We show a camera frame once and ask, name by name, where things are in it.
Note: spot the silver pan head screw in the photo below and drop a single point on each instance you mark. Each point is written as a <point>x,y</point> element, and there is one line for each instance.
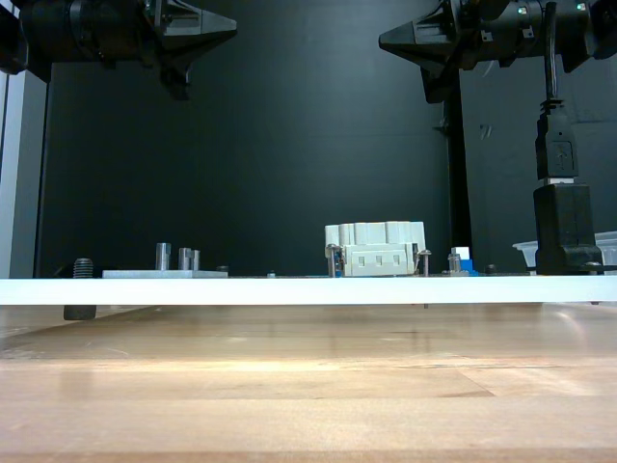
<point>424,260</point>

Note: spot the small connector socket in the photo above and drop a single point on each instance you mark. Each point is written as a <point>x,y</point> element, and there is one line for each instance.
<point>460,255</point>

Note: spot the beige multi-pin connector housing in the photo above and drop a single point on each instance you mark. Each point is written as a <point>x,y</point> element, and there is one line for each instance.
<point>376,241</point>

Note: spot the black aluminium frame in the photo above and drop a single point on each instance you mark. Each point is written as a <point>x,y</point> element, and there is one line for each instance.
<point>458,193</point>

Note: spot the black USB connector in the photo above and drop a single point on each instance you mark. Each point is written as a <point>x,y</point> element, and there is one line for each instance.
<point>556,154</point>

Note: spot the clear plastic tub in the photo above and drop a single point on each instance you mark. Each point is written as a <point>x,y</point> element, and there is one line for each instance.
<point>523,251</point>

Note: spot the white taskboard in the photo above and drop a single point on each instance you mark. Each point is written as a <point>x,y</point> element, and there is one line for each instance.
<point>289,291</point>

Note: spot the black board foot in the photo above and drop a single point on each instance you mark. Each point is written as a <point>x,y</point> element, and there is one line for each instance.
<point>79,312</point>

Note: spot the blue white connector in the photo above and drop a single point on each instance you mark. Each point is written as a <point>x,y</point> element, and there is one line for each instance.
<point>340,271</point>

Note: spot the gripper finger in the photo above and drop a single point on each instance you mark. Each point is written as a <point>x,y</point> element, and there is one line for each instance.
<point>193,46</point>
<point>430,54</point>
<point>420,33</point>
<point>212,26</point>

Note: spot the black USB socket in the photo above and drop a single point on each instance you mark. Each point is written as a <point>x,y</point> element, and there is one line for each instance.
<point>564,226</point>

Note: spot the grey metal plate with pegs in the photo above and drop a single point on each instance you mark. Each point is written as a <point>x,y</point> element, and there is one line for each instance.
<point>144,274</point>

